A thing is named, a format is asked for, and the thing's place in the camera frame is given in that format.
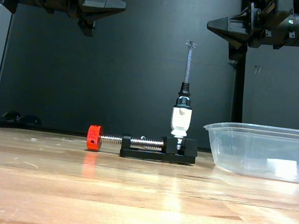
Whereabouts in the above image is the black curved clamp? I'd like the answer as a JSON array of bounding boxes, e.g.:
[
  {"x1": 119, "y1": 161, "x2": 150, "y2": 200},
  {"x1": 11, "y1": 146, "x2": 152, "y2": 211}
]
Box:
[
  {"x1": 1, "y1": 110, "x2": 22, "y2": 123},
  {"x1": 17, "y1": 113, "x2": 44, "y2": 126}
]

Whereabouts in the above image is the clear plastic tub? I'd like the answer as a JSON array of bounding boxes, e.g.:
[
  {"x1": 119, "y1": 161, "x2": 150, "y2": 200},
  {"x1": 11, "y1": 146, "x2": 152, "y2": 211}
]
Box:
[{"x1": 196, "y1": 116, "x2": 299, "y2": 184}]

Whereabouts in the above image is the black metal frame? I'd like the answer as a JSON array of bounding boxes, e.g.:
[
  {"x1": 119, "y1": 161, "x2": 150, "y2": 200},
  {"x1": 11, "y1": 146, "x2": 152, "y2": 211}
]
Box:
[{"x1": 0, "y1": 119, "x2": 217, "y2": 158}]

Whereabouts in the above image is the black wall pillar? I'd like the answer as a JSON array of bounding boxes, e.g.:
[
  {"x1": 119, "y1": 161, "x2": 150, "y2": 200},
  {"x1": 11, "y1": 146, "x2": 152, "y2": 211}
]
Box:
[{"x1": 227, "y1": 43, "x2": 253, "y2": 123}]

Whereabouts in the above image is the small white block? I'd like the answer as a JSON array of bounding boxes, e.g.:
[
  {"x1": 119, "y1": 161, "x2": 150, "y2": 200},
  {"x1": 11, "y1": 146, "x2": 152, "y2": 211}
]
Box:
[{"x1": 265, "y1": 156, "x2": 299, "y2": 178}]

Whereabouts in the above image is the black vise with red knob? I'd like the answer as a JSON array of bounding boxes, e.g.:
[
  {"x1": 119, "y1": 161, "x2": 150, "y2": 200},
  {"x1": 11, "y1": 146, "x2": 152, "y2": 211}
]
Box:
[{"x1": 84, "y1": 124, "x2": 200, "y2": 168}]

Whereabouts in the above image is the black plug with braided cable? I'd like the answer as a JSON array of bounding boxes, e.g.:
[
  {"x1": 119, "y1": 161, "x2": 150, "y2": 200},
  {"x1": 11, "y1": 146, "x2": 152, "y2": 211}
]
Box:
[{"x1": 174, "y1": 39, "x2": 203, "y2": 111}]

